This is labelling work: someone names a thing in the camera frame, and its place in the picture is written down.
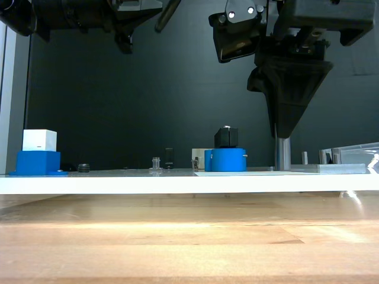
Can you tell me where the beige connector housing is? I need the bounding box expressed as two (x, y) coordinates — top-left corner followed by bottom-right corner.
(191, 149), (213, 172)

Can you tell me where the grey metal slotted block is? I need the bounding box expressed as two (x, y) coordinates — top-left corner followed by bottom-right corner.
(291, 147), (367, 175)

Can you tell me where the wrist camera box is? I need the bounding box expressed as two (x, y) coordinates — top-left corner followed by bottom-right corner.
(208, 0), (267, 64)

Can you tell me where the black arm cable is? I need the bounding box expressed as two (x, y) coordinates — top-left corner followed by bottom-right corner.
(155, 0), (182, 33)

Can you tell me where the clear plastic tub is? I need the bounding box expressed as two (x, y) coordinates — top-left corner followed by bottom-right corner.
(321, 141), (379, 214)

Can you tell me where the blue mount with white cube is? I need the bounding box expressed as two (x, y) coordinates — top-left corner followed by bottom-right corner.
(8, 129), (69, 178)

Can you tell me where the blue mount with black clamp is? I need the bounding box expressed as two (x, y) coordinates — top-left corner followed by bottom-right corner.
(204, 124), (249, 173)

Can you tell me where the steel cylinder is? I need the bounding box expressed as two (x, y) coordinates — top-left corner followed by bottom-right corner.
(274, 136), (291, 172)

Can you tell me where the small translucent connector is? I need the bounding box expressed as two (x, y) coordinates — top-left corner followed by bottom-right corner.
(147, 157), (164, 175)

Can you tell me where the white task board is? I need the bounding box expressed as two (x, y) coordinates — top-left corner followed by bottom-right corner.
(0, 168), (379, 196)

